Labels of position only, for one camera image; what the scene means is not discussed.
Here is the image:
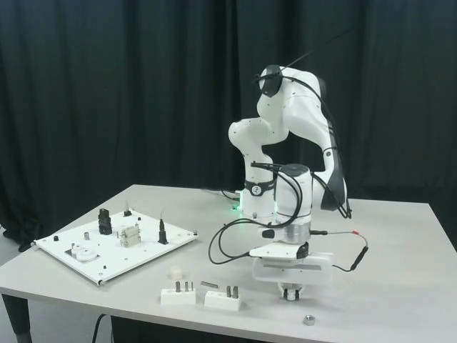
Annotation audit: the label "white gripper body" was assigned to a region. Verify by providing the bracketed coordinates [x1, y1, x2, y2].
[251, 252, 335, 284]

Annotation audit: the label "black table leg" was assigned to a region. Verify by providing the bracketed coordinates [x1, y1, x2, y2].
[1, 293, 30, 343]

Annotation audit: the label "silver wrist ring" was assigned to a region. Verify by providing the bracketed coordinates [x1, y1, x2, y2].
[283, 224, 312, 246]

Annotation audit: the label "thin black overhead cord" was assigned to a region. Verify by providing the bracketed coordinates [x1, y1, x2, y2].
[251, 28, 360, 85]

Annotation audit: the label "white task board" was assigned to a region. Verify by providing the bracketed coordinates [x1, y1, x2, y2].
[31, 212, 199, 287]

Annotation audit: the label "white square peg holder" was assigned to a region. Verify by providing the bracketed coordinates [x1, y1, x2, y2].
[204, 288, 244, 310]

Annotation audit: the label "white large gear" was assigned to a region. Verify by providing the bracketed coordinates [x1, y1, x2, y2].
[76, 249, 98, 264]

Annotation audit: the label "black floor cable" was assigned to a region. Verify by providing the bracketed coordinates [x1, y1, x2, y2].
[93, 313, 112, 343]

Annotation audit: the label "black looping wrist cable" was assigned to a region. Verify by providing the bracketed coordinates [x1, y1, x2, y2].
[209, 219, 283, 266]

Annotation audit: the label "white round peg holder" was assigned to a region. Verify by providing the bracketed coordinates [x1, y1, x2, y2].
[159, 285, 197, 305]

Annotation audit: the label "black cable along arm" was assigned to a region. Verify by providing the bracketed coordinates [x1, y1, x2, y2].
[251, 73, 353, 219]

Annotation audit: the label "flat white mounting plate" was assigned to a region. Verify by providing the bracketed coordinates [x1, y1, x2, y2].
[248, 243, 311, 259]

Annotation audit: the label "black curtain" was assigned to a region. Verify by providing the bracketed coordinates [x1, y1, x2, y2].
[0, 0, 457, 251]

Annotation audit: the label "black base cables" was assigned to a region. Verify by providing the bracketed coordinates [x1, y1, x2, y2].
[199, 187, 243, 201]

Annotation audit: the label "black upright plug thin wire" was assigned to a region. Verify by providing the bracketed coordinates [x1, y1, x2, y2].
[156, 210, 169, 246]

